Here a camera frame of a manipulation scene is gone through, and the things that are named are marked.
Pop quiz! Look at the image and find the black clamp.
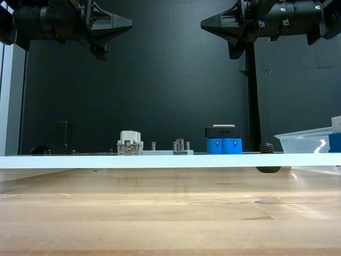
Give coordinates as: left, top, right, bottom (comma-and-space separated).
29, 121, 77, 155

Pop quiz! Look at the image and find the black rubber board foot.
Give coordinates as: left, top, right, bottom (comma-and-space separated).
255, 166, 282, 174

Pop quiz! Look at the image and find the blue connector mount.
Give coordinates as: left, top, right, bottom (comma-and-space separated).
206, 137, 243, 155

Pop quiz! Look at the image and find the white board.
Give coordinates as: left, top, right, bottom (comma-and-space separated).
0, 152, 341, 170

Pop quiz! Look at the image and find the grey connector housing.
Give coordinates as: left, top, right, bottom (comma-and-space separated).
116, 130, 144, 156

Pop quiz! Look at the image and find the black connector block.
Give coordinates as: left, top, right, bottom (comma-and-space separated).
205, 124, 240, 139

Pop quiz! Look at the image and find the black frame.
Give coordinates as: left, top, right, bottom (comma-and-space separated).
243, 39, 263, 155

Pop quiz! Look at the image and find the small metal connector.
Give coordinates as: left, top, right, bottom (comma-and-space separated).
173, 138, 187, 156

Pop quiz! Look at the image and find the blue and white connector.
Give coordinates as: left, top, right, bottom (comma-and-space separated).
328, 116, 341, 154

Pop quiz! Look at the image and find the clear plastic tub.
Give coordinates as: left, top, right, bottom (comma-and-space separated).
274, 126, 341, 154

